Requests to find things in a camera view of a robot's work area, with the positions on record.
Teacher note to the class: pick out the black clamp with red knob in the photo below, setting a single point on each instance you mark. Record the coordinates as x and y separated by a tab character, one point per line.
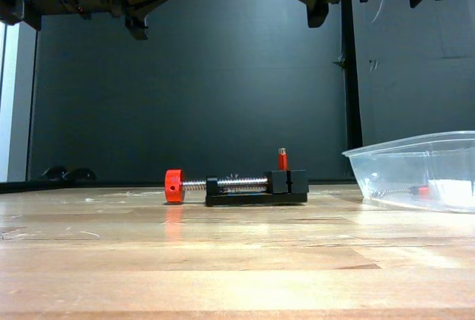
289	186

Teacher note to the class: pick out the red RCA receptacle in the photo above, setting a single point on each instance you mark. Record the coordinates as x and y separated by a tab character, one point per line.
283	160

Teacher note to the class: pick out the clear plastic tub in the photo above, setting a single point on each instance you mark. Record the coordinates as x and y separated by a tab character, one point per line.
389	164

